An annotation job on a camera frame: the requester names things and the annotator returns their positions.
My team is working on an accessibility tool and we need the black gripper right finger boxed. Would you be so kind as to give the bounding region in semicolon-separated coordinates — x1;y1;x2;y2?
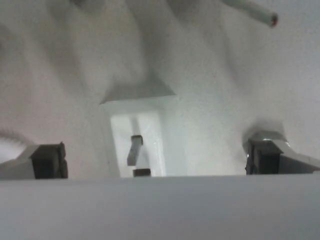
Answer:
244;138;320;176

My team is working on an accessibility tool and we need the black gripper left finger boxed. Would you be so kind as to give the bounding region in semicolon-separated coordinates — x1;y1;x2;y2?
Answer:
0;141;69;180

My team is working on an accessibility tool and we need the metal square peg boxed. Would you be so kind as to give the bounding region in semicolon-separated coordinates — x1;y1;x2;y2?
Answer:
126;135;144;167

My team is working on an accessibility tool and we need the white square peg holder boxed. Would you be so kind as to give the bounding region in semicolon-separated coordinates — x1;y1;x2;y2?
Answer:
98;71;177;178

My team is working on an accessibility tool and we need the grey metal part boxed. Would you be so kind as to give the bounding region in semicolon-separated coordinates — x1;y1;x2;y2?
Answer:
241;121;291;159

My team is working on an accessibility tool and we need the white cable with cut end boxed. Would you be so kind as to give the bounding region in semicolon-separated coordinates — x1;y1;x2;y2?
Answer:
221;0;279;29

